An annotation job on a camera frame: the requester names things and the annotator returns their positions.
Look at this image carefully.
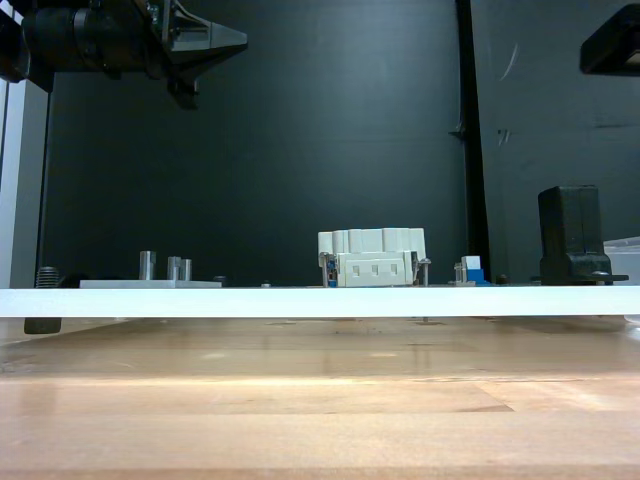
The white taskboard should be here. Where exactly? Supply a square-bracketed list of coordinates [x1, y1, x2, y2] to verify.
[0, 285, 640, 320]

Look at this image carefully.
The black socket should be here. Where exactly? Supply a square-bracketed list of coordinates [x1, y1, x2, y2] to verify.
[530, 184, 630, 287]

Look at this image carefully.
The small terminal connector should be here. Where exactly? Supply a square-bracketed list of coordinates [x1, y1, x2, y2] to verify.
[448, 254, 486, 286]

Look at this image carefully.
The grey plate with pegs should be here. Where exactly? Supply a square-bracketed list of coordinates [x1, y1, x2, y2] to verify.
[79, 249, 224, 290]

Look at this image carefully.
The beige connector housing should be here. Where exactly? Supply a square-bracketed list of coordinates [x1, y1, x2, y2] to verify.
[317, 227, 432, 289]

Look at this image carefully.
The black board foot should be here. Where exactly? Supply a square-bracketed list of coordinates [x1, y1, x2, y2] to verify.
[23, 317, 62, 335]

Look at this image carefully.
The grey partition frame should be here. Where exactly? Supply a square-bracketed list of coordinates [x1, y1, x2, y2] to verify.
[0, 79, 51, 290]

